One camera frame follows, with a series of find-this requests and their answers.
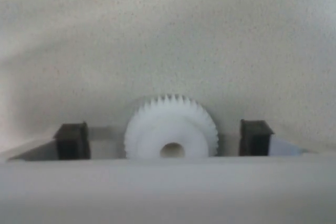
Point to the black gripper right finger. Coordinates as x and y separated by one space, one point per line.
256 140

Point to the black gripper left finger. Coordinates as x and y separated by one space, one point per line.
72 142

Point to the white medium gear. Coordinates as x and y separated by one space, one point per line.
168 132

